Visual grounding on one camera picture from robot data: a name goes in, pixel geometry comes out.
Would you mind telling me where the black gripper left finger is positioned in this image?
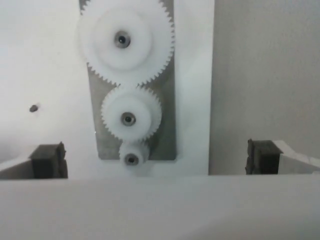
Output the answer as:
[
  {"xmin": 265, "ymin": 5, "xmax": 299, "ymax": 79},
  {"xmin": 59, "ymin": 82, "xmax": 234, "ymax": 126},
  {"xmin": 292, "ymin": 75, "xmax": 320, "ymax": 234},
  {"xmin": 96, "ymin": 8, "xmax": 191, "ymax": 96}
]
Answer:
[{"xmin": 0, "ymin": 141, "xmax": 69, "ymax": 180}]

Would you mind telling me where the white large gear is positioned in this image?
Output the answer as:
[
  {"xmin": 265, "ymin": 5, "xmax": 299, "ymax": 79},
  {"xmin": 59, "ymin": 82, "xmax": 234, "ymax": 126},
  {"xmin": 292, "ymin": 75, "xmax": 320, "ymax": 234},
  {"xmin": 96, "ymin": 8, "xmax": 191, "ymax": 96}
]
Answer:
[{"xmin": 78, "ymin": 0, "xmax": 176, "ymax": 88}]

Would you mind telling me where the white small gear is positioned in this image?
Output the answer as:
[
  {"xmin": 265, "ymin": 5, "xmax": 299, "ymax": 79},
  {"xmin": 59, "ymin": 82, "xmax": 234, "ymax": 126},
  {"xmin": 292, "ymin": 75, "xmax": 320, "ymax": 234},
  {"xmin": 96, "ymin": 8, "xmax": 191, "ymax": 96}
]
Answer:
[{"xmin": 119, "ymin": 141, "xmax": 151, "ymax": 174}]

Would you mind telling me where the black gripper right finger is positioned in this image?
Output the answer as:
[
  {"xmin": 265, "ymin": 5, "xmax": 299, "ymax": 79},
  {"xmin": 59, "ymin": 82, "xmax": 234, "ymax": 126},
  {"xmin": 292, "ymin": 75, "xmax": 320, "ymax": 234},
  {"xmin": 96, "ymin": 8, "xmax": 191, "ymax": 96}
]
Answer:
[{"xmin": 245, "ymin": 139, "xmax": 320, "ymax": 176}]

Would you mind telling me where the white medium gear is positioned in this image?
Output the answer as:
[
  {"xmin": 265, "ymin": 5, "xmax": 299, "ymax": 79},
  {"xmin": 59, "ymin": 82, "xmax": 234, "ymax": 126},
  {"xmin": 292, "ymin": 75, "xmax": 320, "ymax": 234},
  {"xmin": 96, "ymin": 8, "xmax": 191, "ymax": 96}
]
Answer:
[{"xmin": 100, "ymin": 84, "xmax": 162, "ymax": 144}]

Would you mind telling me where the white task board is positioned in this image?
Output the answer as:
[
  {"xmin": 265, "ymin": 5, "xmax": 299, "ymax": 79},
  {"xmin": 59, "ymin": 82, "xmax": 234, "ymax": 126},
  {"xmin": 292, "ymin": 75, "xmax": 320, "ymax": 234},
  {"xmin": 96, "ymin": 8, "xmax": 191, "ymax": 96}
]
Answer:
[{"xmin": 0, "ymin": 0, "xmax": 215, "ymax": 180}]

